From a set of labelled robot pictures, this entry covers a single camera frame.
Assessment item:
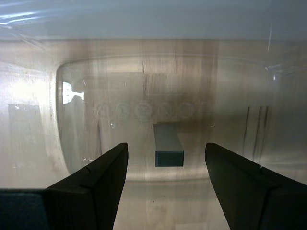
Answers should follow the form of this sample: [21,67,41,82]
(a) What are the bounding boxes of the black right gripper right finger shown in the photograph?
[206,143,307,230]

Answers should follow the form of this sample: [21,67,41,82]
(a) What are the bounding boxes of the grey 16mm bar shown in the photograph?
[153,123,186,168]

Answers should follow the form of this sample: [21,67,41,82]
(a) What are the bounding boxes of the clear plastic tub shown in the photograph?
[0,0,307,230]

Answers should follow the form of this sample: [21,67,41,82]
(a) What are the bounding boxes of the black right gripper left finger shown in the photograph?
[45,143,129,230]

